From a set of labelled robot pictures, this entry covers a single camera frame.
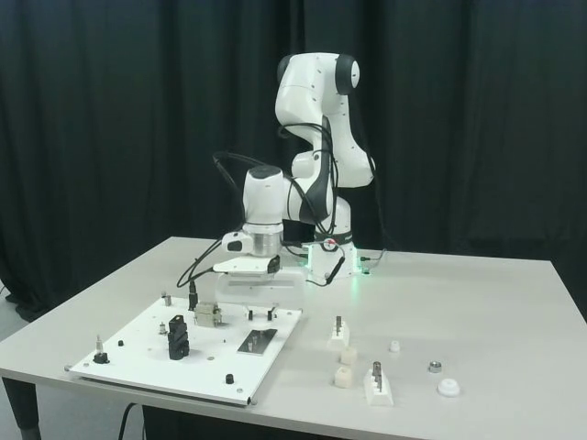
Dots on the black Ethernet plug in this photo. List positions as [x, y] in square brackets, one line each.
[192, 295]

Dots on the black D-SUB plug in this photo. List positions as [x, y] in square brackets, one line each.
[178, 341]

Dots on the small black box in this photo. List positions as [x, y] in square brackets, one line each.
[293, 231]

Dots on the metal round peg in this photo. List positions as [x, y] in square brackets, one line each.
[168, 300]
[376, 368]

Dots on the white medium gear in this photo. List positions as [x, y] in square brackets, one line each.
[448, 388]

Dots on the dark table leg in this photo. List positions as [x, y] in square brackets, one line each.
[20, 405]

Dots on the metal waterproof plug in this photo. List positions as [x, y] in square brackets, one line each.
[99, 353]

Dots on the metal bolt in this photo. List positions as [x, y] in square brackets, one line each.
[435, 367]

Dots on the black curtains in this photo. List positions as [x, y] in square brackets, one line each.
[137, 114]

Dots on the white cubic holder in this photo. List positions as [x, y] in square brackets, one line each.
[348, 356]
[343, 376]

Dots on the white small gear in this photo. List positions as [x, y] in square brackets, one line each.
[393, 347]

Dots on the metal BNC plug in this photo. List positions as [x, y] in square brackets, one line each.
[162, 329]

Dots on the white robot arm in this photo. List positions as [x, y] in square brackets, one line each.
[316, 91]

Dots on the white peg holder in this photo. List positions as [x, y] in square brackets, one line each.
[338, 340]
[379, 395]

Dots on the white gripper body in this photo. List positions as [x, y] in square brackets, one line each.
[261, 293]

